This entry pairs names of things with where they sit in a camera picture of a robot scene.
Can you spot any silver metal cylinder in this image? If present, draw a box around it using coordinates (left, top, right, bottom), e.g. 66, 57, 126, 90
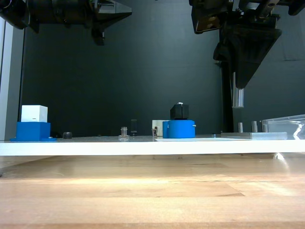
232, 71, 245, 108

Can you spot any white taskboard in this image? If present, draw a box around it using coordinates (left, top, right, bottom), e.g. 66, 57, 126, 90
0, 135, 305, 157

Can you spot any black connector plug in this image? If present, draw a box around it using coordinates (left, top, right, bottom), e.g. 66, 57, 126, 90
170, 102, 190, 120

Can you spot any clear plastic tub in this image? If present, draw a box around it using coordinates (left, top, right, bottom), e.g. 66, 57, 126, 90
261, 114, 305, 140

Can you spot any grey metal block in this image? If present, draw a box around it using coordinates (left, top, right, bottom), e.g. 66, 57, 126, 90
220, 132, 288, 140

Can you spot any blue round holder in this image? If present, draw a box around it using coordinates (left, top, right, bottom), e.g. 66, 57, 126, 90
163, 120, 196, 139

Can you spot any white connector housing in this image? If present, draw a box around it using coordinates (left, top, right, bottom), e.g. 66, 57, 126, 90
152, 119, 165, 137

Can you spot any white cube connector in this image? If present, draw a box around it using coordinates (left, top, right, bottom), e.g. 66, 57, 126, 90
20, 104, 48, 124

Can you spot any blue square base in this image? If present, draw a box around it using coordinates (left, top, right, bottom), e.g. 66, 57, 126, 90
10, 121, 58, 143

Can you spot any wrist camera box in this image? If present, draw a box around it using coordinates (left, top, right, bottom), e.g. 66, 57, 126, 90
192, 9, 228, 34

